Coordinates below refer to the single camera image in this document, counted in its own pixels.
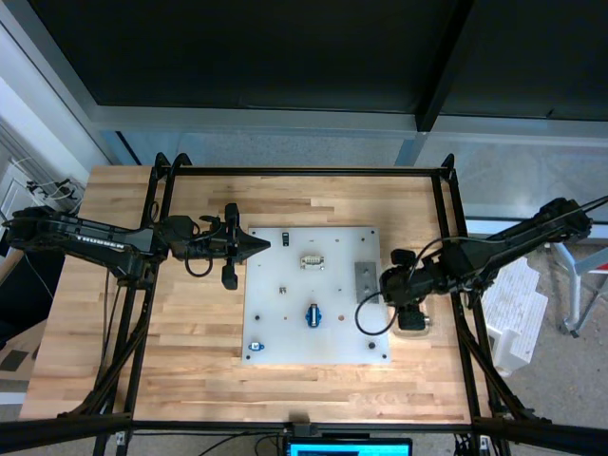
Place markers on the white task board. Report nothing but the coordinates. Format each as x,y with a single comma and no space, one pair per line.
285,332

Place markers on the blue round holder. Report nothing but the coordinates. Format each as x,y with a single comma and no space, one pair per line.
306,317

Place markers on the grey aluminium bar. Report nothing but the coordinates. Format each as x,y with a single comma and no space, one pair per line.
366,280

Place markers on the black case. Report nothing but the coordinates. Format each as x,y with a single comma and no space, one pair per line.
24,294

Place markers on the small black socket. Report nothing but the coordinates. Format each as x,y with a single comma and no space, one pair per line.
285,238

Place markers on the blue square base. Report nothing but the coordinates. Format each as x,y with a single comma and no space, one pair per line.
249,347

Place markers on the beige connector housing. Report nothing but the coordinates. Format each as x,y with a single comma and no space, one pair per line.
312,262

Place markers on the black table-level camera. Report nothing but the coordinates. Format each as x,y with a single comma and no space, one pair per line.
301,427

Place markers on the black table frame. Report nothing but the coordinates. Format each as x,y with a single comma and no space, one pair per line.
304,172

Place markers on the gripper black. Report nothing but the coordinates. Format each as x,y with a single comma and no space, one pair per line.
231,244
411,285

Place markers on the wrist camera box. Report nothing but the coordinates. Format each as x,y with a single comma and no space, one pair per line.
388,287

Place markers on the clear plastic tub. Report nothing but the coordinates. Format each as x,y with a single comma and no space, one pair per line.
413,334

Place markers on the power strip with plugs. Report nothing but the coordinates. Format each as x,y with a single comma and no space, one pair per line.
52,190

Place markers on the laptop screen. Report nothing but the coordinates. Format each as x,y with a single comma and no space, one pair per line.
347,449

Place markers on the cardboard box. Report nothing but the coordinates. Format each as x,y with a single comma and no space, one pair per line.
28,342

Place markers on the white step stool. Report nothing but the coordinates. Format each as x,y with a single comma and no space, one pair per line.
518,323

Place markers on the steel cylinder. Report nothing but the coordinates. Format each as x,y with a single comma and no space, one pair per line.
428,321

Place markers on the black wall pillar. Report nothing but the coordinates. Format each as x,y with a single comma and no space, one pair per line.
442,71

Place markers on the grey metal stand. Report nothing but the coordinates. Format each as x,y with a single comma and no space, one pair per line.
575,304

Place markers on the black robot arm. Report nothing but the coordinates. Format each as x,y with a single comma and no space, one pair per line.
95,240
513,242

